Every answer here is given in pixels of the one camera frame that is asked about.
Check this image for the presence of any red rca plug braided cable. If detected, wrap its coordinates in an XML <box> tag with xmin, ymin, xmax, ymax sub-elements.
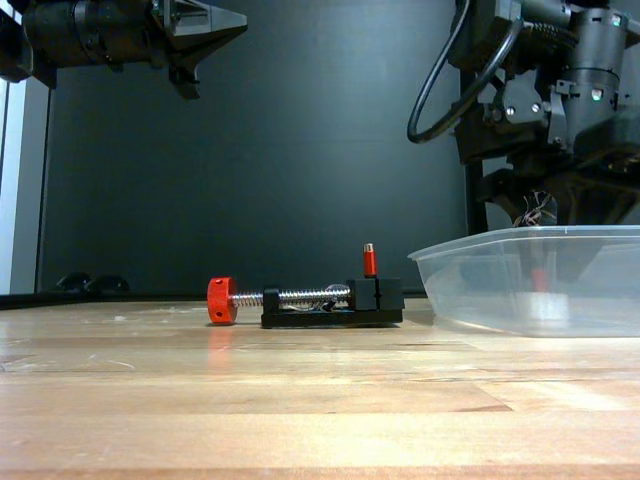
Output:
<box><xmin>517</xmin><ymin>189</ymin><xmax>559</xmax><ymax>294</ymax></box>

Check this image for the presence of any white foam block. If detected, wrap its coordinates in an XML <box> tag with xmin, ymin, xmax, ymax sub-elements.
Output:
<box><xmin>522</xmin><ymin>292</ymin><xmax>571</xmax><ymax>321</ymax></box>

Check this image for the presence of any black looped cable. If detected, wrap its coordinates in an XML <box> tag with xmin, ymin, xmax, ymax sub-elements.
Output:
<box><xmin>406</xmin><ymin>0</ymin><xmax>526</xmax><ymax>146</ymax></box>

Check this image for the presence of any red rca socket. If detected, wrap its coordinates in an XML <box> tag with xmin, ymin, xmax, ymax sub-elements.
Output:
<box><xmin>362</xmin><ymin>243</ymin><xmax>380</xmax><ymax>279</ymax></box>

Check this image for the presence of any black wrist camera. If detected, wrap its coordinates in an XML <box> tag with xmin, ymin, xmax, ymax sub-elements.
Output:
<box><xmin>452</xmin><ymin>77</ymin><xmax>554</xmax><ymax>166</ymax></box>

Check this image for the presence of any clear plastic tub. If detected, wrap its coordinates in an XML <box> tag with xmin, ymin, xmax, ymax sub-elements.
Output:
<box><xmin>407</xmin><ymin>224</ymin><xmax>640</xmax><ymax>339</ymax></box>

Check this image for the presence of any black clamp with red knob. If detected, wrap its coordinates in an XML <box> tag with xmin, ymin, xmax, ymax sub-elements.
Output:
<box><xmin>206</xmin><ymin>275</ymin><xmax>405</xmax><ymax>330</ymax></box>

